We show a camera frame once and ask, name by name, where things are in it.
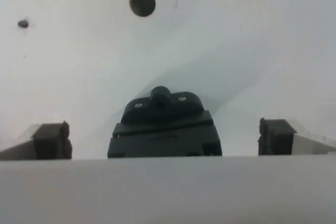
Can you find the white task board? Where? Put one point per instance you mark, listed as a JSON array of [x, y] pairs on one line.
[[78, 64]]

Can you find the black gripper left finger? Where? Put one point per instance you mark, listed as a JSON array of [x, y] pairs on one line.
[[50, 140]]

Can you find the black D-SUB plug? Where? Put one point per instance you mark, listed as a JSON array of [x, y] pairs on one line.
[[164, 137]]

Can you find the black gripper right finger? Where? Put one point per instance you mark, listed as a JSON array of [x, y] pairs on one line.
[[275, 140]]

